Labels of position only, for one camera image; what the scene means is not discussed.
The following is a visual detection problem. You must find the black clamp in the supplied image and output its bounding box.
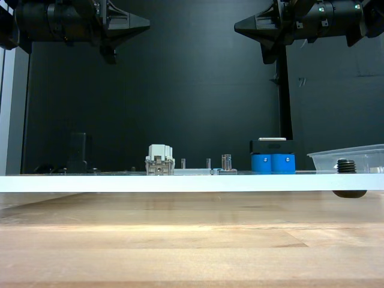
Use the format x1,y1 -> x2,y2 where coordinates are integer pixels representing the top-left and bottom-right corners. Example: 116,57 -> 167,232
66,131 -> 94,174

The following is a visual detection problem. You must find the silver block with posts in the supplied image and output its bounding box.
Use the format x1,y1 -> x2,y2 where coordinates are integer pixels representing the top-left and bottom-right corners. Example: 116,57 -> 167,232
173,158 -> 221,176

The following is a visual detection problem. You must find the small silver metal connector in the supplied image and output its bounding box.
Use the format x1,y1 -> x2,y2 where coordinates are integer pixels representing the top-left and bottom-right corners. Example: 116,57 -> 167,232
216,153 -> 238,176

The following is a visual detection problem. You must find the grey rectangular connector housing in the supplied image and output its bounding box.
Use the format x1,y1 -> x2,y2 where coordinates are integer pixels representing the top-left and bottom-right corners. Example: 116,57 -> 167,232
145,144 -> 175,176

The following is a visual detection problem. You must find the clear plastic tub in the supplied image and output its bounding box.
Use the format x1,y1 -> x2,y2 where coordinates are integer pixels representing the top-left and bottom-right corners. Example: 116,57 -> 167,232
306,143 -> 384,174

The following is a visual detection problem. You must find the blue connector mount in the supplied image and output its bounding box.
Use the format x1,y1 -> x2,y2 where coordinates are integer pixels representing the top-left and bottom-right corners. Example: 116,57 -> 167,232
251,153 -> 296,175

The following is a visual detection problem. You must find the black rubber foot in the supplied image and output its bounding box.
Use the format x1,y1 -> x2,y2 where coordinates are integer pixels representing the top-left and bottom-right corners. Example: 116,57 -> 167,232
332,190 -> 367,199

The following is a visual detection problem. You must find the white taskboard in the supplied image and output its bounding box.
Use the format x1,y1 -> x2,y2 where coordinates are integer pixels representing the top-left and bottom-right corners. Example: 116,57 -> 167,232
0,172 -> 384,193

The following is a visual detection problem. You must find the black wall post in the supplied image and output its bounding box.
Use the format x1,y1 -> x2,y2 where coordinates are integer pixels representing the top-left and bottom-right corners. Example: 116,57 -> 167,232
272,44 -> 294,142

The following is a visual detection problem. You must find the black board screw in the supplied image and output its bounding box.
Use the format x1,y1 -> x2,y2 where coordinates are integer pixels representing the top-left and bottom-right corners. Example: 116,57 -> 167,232
335,158 -> 356,174

